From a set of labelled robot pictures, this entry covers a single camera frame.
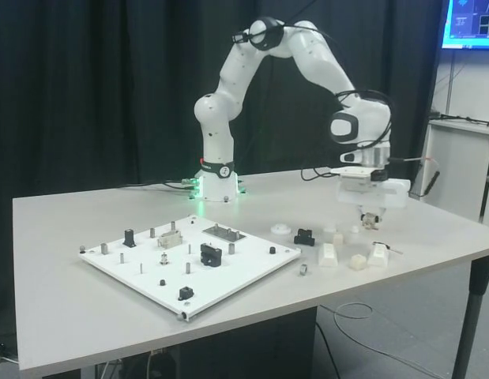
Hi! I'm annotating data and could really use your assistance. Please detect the dark grey table leg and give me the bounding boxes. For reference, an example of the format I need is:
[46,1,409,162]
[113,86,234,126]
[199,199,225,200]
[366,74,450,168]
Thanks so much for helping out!
[452,252,488,379]

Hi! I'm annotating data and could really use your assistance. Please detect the blue screen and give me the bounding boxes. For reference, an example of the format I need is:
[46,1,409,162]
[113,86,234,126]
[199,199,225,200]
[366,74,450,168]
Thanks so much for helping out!
[441,0,489,51]

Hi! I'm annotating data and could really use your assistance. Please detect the black wrist loop cable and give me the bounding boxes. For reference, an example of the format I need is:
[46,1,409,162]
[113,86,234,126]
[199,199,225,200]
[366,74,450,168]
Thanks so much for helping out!
[333,89,396,157]

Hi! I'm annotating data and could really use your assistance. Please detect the metal waterproof plug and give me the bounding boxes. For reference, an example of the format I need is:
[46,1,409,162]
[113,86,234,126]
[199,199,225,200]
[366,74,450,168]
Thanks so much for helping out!
[362,212,382,232]

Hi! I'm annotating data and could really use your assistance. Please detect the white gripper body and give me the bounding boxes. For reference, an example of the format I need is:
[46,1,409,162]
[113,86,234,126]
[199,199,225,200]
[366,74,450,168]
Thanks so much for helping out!
[337,177,410,209]

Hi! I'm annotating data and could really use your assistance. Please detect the black foot cable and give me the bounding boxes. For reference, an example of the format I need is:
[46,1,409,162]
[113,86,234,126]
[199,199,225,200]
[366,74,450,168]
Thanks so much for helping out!
[125,178,202,191]

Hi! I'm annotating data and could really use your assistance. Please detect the white task board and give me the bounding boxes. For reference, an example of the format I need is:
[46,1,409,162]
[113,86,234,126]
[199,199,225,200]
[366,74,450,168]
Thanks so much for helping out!
[77,214,301,321]

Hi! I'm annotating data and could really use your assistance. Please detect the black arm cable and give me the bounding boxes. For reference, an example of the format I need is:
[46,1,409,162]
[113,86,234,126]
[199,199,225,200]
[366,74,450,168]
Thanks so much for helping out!
[300,165,340,182]

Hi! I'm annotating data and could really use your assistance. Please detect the grey floor cable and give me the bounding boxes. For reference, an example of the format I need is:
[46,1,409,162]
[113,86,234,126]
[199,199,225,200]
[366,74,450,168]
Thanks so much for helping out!
[332,302,392,379]

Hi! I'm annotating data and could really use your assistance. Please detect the black curtain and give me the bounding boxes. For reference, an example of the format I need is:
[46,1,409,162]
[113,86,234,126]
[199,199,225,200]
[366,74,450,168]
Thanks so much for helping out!
[0,0,453,207]

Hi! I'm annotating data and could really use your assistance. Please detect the black D-SUB plug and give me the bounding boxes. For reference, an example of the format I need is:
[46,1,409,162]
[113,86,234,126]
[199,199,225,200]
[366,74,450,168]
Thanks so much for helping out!
[293,227,317,246]

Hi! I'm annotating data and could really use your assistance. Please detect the white cabinet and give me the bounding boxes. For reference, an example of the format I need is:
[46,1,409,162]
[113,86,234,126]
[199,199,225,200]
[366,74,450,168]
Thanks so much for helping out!
[420,117,489,229]

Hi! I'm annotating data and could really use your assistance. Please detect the thin black rod with wire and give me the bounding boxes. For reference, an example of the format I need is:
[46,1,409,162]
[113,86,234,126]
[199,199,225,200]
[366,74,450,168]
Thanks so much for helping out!
[388,156,442,197]

